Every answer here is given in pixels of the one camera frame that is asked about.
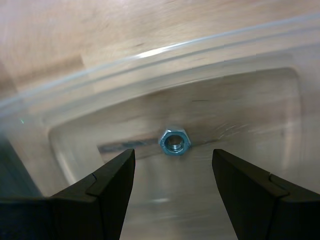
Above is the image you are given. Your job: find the clear plastic tub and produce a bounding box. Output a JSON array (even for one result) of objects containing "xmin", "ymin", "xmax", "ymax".
[{"xmin": 0, "ymin": 11, "xmax": 320, "ymax": 240}]

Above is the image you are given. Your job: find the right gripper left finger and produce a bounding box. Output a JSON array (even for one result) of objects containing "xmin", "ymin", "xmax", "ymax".
[{"xmin": 0, "ymin": 148, "xmax": 136, "ymax": 240}]

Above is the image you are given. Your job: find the silver M12 hex nut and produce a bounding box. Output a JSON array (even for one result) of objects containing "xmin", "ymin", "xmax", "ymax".
[{"xmin": 158, "ymin": 124, "xmax": 193, "ymax": 157}]

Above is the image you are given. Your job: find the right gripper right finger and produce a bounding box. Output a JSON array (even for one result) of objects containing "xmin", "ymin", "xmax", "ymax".
[{"xmin": 212, "ymin": 148, "xmax": 320, "ymax": 240}]

